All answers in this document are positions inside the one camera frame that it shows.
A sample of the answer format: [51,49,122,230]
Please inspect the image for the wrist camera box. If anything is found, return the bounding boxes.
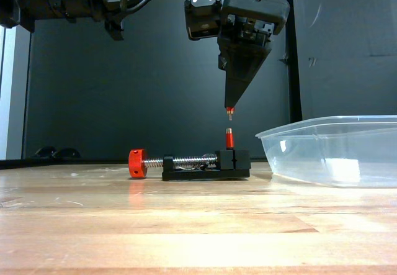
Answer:
[184,0,223,42]

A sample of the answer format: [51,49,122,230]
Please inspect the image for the black vertical post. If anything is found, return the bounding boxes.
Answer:
[283,0,303,124]

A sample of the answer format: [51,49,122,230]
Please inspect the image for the black aluminium frame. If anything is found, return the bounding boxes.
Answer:
[0,146,270,170]

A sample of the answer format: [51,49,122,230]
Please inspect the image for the red rca socket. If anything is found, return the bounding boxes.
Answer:
[225,128,236,150]

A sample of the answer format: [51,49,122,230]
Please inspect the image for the small white block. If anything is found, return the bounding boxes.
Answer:
[328,158,360,183]

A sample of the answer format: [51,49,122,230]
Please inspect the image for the clear plastic tub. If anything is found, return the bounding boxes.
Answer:
[254,115,397,189]

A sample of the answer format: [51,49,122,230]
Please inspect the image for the grey metal window frame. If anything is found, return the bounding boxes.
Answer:
[0,26,32,161]

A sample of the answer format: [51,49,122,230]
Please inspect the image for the black vise with red knob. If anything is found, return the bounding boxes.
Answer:
[128,147,251,182]

